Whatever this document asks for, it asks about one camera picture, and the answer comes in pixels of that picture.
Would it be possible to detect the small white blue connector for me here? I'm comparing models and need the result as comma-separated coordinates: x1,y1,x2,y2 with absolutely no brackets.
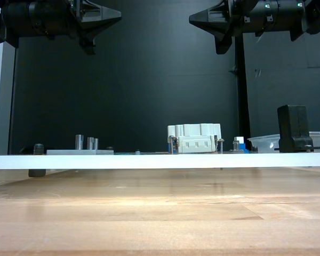
232,135,248,153

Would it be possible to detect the grey multi-pin connector housing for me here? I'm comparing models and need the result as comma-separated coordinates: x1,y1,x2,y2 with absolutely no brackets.
167,123,221,154

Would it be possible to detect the clear plastic tub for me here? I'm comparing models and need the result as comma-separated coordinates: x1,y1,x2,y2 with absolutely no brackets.
247,131,320,154

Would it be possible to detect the black USB socket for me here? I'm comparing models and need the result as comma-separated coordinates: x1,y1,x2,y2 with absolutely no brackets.
274,104,320,153

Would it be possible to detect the grey metal plate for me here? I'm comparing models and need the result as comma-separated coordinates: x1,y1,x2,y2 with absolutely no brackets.
46,149,115,156

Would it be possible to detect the white task board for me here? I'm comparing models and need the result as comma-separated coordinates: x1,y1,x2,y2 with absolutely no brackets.
0,151,320,170

